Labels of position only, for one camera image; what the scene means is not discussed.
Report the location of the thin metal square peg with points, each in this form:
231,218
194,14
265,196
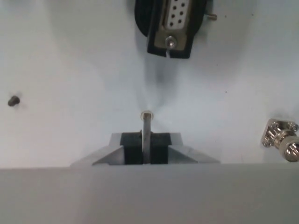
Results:
146,140

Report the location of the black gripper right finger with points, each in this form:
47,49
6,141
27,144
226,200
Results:
160,151

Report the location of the white task board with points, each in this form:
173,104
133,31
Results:
70,70

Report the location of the metal BNC plug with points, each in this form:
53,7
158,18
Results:
292,150

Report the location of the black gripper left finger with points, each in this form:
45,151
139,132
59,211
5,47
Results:
130,149

